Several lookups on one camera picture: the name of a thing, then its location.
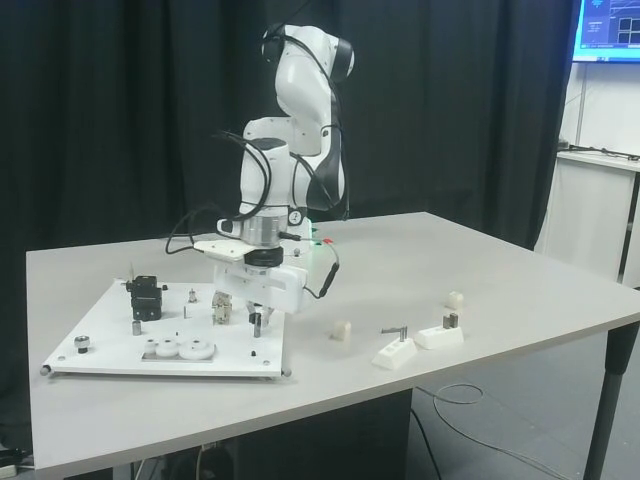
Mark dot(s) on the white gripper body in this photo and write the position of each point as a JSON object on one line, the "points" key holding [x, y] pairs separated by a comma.
{"points": [[270, 287]]}

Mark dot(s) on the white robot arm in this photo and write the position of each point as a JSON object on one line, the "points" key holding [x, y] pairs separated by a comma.
{"points": [[295, 75]]}

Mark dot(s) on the thick metal round peg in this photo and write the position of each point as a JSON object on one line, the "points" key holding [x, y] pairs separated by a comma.
{"points": [[136, 329]]}

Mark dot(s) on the white round peg holder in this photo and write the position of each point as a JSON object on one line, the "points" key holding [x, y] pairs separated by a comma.
{"points": [[392, 354]]}

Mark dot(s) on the white square peg holder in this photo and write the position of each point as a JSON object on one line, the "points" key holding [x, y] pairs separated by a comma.
{"points": [[440, 338]]}

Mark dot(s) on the metal square peg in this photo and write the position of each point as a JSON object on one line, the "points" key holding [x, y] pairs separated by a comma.
{"points": [[450, 321]]}

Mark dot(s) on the flat white mounting plate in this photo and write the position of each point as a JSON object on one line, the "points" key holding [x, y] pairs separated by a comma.
{"points": [[220, 250]]}

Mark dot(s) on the white large gear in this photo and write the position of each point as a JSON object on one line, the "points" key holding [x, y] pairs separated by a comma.
{"points": [[196, 350]]}

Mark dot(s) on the small white plug holder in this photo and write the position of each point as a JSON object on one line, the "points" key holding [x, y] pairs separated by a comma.
{"points": [[454, 299], [340, 331]]}

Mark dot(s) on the white medium gear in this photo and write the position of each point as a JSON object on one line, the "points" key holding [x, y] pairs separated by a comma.
{"points": [[167, 347]]}

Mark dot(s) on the white task board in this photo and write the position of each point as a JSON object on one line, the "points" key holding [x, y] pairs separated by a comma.
{"points": [[165, 350]]}

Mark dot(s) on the white small gear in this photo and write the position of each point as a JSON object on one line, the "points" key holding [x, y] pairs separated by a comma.
{"points": [[149, 347]]}

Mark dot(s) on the black D-SUB plug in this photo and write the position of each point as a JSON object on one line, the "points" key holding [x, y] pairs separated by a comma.
{"points": [[145, 297]]}

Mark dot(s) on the black box under table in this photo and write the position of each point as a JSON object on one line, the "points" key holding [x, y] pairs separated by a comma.
{"points": [[320, 435]]}

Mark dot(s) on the black curtain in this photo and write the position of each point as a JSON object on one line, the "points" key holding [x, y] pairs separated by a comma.
{"points": [[125, 115]]}

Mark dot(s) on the white cabinet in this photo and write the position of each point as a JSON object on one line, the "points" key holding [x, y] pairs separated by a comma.
{"points": [[590, 215]]}

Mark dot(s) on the grey table leg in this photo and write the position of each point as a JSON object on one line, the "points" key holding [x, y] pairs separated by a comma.
{"points": [[607, 390]]}

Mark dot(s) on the blue screen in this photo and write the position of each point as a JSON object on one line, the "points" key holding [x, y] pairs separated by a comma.
{"points": [[607, 30]]}

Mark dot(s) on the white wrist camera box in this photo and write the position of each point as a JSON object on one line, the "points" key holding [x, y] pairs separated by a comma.
{"points": [[227, 226]]}

